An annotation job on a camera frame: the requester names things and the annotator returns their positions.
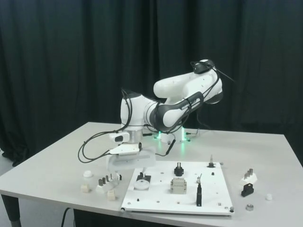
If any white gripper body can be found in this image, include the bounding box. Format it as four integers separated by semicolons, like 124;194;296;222
106;146;156;173

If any white large gear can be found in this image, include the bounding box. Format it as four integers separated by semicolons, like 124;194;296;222
134;179;150;191

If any white flat mounting plate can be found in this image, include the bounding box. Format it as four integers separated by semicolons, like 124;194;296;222
110;144;143;156

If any white peg holder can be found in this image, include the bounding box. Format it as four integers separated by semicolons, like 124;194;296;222
240;174;258;187
95;179;119;194

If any black round plug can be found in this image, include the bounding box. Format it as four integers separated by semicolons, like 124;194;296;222
174;162;185;177

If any white task board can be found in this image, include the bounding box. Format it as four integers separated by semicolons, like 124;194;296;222
120;160;234;215

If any black USB plug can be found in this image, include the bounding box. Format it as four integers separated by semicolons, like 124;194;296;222
196;184;204;206

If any black D-SUB plug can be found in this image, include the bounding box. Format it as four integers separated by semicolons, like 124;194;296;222
241;183;254;197

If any black table leg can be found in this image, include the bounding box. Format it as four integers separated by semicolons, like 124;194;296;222
1;194;20;227

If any black curtain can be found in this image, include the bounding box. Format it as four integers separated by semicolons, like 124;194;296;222
0;0;303;167

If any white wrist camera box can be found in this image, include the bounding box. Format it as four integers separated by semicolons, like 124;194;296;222
108;132;130;143

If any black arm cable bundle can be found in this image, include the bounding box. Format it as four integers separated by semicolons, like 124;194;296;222
79;60;223;164

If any black floor cable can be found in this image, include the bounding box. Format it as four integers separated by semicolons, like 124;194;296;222
62;207;75;227

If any black power cable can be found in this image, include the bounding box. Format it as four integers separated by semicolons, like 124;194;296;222
186;110;213;137

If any thin black cable tie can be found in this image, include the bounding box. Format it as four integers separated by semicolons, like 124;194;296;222
214;67;237;83

